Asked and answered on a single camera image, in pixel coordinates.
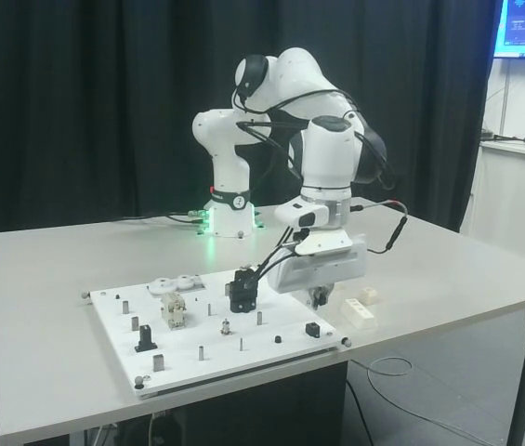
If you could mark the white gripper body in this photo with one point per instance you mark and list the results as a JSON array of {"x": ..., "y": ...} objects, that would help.
[{"x": 318, "y": 267}]

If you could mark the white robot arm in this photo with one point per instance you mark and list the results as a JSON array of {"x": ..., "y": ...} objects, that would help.
[{"x": 322, "y": 153}]

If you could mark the white holder with square holes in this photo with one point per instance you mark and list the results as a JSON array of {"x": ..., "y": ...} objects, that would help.
[{"x": 359, "y": 315}]

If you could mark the small white holder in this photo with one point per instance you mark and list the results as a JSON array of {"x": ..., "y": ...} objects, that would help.
[{"x": 370, "y": 295}]

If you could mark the black D-SUB plug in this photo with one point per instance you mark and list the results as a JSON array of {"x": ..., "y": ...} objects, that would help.
[{"x": 242, "y": 292}]

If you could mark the metal BNC plug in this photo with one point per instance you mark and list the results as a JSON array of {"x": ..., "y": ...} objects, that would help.
[{"x": 226, "y": 328}]

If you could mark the white task board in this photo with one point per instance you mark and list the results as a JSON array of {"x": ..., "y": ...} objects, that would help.
[{"x": 225, "y": 362}]

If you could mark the white medium gear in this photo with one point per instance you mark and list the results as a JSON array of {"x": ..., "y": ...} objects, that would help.
[{"x": 186, "y": 282}]

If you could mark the beige terminal block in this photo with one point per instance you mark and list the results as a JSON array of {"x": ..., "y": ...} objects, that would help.
[{"x": 173, "y": 310}]

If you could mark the white large gear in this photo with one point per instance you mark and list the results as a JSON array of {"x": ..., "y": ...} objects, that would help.
[{"x": 164, "y": 286}]

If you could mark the large metal square peg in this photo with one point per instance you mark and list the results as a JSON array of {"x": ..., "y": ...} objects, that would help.
[{"x": 158, "y": 363}]

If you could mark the black USB plug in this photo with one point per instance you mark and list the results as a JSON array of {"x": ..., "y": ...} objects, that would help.
[{"x": 144, "y": 339}]

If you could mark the white cabinet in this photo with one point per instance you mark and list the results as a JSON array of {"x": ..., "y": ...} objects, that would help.
[{"x": 517, "y": 200}]

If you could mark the black curtains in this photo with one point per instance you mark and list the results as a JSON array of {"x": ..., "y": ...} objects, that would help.
[{"x": 81, "y": 116}]

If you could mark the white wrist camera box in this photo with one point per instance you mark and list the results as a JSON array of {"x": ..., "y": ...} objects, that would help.
[{"x": 301, "y": 215}]

